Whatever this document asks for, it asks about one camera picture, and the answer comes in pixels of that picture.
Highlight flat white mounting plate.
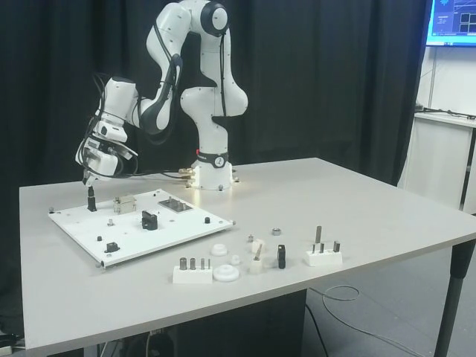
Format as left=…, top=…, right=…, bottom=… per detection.
left=111, top=145, right=138, bottom=161

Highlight black base cable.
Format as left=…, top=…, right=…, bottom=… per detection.
left=122, top=170, right=194, bottom=182

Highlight white round peg holder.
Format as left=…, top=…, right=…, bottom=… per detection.
left=172, top=264, right=213, bottom=286

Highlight blue screen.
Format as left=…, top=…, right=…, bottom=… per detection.
left=425, top=0, right=476, bottom=48

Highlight white task board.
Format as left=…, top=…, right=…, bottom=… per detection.
left=47, top=187, right=237, bottom=269

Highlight black curtain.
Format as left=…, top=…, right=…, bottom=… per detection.
left=0, top=0, right=434, bottom=335

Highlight black equipment box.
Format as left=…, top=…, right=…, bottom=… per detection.
left=163, top=289, right=308, bottom=357

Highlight white square peg holder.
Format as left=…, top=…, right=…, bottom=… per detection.
left=303, top=249, right=343, bottom=268

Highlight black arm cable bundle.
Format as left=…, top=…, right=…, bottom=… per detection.
left=76, top=0, right=230, bottom=178

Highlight white cabinet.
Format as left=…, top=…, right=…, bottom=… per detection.
left=411, top=110, right=476, bottom=216

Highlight black table leg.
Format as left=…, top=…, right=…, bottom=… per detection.
left=434, top=241, right=474, bottom=357

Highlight small white camera box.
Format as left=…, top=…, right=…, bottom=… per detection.
left=91, top=121, right=127, bottom=142

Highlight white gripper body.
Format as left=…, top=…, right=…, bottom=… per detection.
left=75, top=138, right=116, bottom=181

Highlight grey floor cable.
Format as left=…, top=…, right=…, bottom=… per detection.
left=321, top=285, right=442, bottom=357

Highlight black floor cable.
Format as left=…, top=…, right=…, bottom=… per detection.
left=304, top=303, right=330, bottom=357

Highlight white large gear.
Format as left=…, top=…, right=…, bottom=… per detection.
left=213, top=264, right=241, bottom=283

